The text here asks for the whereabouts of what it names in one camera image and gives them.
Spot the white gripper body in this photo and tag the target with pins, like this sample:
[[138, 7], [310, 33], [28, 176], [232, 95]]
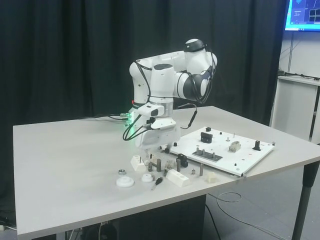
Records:
[[157, 137]]

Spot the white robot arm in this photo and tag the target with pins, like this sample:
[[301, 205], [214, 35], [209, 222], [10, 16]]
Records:
[[161, 82]]

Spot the metal square peg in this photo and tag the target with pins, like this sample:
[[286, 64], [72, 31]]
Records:
[[158, 166]]

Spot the metal round peg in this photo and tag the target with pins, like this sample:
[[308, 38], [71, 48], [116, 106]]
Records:
[[227, 138], [150, 167]]

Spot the white peg holder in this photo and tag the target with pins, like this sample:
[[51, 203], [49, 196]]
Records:
[[178, 178], [137, 162]]

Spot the thin metal peg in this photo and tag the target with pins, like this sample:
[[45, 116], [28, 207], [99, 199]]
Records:
[[201, 168]]

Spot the flat white mounting plate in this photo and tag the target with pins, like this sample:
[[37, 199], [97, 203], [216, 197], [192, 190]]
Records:
[[163, 123]]

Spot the black D-SUB plug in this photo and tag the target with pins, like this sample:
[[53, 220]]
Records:
[[182, 160]]

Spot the white small gear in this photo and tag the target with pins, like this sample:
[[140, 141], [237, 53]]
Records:
[[146, 178]]

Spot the metal BNC plug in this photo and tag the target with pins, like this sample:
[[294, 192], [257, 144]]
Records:
[[192, 171]]

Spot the metal nut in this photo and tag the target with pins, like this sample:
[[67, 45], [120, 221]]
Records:
[[122, 172]]

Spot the white large gear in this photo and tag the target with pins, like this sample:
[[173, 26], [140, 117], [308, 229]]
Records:
[[125, 182]]

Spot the cream plastic block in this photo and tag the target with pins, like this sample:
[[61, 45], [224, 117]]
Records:
[[211, 177]]

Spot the white task board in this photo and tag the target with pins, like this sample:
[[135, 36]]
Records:
[[225, 150]]

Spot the black box under table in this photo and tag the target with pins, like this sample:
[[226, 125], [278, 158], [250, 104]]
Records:
[[150, 220]]

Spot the black curtain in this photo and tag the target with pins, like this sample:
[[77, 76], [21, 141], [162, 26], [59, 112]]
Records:
[[75, 50]]

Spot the white cabinet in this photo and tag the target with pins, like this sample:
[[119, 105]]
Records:
[[297, 107]]

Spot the grey table leg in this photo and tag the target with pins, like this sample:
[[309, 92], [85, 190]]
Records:
[[303, 200]]

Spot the blue screen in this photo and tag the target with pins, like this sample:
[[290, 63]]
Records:
[[303, 15]]

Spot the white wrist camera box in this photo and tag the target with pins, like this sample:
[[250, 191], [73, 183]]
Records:
[[150, 110]]

